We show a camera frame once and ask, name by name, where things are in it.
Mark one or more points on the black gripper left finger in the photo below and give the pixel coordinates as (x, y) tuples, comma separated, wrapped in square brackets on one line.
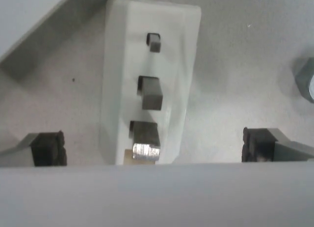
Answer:
[(46, 150)]

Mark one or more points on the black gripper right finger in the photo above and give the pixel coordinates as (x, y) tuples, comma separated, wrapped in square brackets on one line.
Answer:
[(260, 146)]

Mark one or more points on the large metal square peg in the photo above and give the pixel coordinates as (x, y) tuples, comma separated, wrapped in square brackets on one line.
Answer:
[(147, 138)]

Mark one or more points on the white square peg holder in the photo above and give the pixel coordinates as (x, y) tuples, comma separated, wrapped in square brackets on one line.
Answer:
[(122, 65)]

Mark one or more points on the medium metal square peg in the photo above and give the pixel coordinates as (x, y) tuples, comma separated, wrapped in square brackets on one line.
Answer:
[(152, 96)]

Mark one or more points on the small metal square peg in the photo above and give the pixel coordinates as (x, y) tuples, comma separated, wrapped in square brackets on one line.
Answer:
[(155, 45)]

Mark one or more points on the metal hex nut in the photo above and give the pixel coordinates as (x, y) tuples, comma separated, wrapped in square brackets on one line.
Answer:
[(304, 74)]

